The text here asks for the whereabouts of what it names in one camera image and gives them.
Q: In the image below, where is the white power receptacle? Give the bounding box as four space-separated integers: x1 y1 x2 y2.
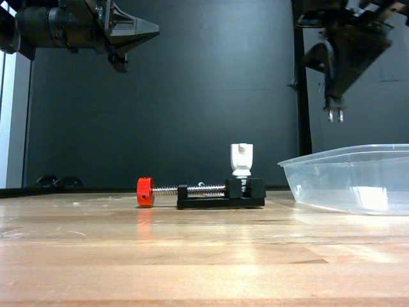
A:
229 143 255 180

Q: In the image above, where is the black aluminium frame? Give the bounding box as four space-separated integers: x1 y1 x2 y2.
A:
0 174 300 200

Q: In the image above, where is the black plug with braided cable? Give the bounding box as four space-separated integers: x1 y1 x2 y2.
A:
323 33 346 124

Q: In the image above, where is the black vertical post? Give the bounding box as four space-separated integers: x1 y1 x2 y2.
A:
287 0 316 156

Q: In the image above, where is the black vise with red knob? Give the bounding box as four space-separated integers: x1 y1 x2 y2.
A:
136 176 266 211

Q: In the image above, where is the clear plastic tub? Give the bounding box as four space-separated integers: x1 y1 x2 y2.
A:
277 143 409 217

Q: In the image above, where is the grey metal window frame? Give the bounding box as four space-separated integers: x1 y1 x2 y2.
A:
0 51 33 189

